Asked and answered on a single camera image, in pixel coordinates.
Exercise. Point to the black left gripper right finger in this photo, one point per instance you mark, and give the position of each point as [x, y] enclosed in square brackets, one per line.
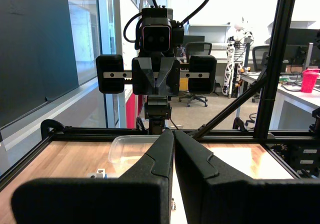
[250, 204]

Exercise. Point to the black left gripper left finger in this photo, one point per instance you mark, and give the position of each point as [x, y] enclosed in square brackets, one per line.
[100, 201]

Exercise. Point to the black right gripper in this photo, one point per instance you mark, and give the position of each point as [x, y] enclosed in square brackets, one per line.
[110, 83]

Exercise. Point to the small blue white socket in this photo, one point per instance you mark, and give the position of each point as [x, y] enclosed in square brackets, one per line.
[100, 174]

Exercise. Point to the yellow cabinet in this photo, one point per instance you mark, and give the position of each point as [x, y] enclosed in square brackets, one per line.
[183, 85]

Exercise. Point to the red partition panel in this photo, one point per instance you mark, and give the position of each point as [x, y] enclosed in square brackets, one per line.
[130, 107]

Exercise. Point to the clear plastic tub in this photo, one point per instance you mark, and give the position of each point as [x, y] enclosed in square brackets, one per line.
[125, 153]

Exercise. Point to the black desk monitor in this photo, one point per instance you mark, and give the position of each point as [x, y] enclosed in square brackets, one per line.
[297, 53]
[197, 39]

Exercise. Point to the black board screw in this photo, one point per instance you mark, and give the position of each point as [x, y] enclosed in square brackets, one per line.
[173, 204]

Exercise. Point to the white humanoid robot figure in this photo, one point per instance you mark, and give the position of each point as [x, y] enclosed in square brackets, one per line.
[231, 58]

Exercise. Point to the white partition board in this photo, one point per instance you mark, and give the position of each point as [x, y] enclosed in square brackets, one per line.
[130, 1]

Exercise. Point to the white desk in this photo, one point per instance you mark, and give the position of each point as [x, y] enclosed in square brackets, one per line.
[295, 101]

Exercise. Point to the red bin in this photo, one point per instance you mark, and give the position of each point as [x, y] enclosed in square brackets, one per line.
[308, 81]

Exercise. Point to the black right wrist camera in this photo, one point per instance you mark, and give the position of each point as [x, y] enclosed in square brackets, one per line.
[155, 37]

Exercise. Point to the white wall shelf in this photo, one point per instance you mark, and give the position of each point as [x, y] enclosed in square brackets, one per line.
[212, 31]

